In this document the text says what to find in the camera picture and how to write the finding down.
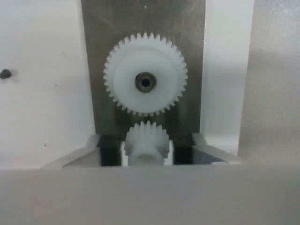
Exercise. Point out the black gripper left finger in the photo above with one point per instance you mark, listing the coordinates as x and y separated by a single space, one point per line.
110 152

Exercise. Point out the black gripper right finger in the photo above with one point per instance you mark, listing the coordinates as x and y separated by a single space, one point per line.
184 150

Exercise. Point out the white small gear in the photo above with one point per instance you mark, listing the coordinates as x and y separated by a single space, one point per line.
146 138

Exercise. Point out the white medium gear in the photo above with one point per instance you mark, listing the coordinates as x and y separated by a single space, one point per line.
126 93

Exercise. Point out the white task board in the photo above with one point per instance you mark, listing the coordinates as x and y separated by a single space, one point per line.
47 93

